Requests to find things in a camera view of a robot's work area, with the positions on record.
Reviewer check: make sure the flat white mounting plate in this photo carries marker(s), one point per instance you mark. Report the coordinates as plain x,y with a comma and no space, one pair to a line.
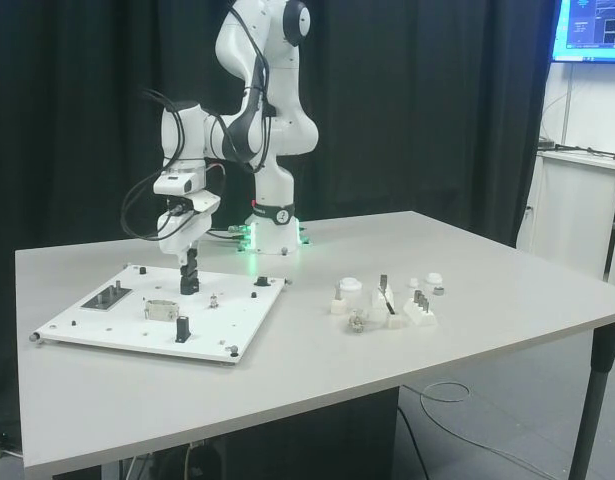
203,202

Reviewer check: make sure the small white camera box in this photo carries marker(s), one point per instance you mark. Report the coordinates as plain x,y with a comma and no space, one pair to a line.
176,184

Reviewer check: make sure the white large gear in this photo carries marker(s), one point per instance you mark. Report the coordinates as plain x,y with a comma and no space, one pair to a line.
349,286

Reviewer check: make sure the white square peg holder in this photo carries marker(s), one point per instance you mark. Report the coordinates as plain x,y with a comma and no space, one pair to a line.
379,300

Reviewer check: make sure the black D-SUB plug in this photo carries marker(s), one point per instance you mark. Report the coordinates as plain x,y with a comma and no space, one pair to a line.
189,287

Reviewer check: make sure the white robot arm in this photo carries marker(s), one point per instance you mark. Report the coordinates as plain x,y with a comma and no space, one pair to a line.
282,125

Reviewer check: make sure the white cabinet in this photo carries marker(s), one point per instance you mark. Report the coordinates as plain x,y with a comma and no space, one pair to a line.
572,215

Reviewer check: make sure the white round peg holder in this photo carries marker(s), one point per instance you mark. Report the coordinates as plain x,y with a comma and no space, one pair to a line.
417,315

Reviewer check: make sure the metal square peg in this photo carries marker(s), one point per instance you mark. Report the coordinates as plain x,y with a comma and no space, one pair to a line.
384,281

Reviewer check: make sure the white task board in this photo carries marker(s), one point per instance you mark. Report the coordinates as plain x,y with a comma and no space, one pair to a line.
137,320

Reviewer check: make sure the blue screen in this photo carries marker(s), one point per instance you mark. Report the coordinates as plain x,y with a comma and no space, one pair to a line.
592,30

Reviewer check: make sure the black curtains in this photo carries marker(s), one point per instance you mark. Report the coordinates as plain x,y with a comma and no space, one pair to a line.
87,100

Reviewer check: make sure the dark table leg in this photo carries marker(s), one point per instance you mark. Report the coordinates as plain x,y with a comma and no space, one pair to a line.
599,380

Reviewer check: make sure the white medium gear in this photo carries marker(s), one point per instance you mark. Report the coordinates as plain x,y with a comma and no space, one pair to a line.
433,279

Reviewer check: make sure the small black device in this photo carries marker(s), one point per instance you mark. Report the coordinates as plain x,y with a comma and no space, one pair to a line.
546,145

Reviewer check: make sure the black USB plug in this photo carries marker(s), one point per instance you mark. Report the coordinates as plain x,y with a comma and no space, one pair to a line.
388,305

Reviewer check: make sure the white small gear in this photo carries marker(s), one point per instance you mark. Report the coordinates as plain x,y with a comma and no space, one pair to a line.
414,284

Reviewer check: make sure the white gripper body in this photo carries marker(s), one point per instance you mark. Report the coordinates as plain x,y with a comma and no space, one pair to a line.
182,232

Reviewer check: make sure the small white plug holder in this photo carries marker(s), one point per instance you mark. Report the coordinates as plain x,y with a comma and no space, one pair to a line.
395,322
338,306

